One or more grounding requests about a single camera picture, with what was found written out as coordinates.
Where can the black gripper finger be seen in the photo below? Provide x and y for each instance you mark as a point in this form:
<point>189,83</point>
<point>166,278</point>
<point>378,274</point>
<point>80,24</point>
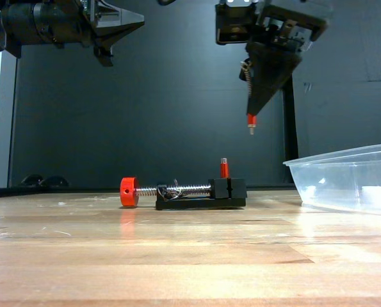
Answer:
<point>270,76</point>
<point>129,20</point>

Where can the black clamp vise red knob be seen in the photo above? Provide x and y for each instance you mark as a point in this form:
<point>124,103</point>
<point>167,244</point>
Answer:
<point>228,192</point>

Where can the clear plastic tub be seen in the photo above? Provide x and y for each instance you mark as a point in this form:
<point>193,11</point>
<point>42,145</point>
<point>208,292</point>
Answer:
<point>331,192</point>

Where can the white foam block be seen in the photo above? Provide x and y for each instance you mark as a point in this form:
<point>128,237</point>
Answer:
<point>380,196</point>

